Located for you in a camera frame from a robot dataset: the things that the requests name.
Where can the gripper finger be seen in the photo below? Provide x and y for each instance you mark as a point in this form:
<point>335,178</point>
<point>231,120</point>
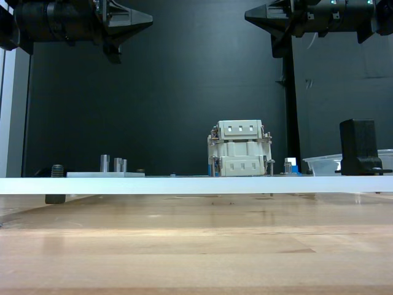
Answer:
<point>135,17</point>
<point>129,34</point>
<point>264,15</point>
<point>270,30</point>

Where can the grey HAN10E connector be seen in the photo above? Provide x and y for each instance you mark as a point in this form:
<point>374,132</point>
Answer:
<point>239,129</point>

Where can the grey connector hub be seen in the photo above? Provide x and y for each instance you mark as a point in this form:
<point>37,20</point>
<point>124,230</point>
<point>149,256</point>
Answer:
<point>242,164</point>

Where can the small silver connector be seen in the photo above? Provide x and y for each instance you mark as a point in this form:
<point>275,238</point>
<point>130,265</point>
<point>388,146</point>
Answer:
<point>288,169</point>

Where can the small blue white connector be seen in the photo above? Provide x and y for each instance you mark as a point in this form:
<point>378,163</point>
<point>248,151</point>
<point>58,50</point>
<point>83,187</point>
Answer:
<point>295,169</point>

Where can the aluminium plate with pins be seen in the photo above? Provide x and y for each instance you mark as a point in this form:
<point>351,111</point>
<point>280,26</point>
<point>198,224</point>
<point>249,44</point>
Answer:
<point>104,174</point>

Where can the clear plastic tub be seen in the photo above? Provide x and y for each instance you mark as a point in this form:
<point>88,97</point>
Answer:
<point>322,164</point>

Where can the black board bolt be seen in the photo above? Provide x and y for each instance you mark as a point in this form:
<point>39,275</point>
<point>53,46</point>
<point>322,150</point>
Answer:
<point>58,170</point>

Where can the white board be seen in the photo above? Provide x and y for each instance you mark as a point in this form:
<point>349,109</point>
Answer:
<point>196,186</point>

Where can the black metal frame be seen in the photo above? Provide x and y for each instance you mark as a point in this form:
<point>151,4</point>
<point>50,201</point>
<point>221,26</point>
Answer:
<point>291,107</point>

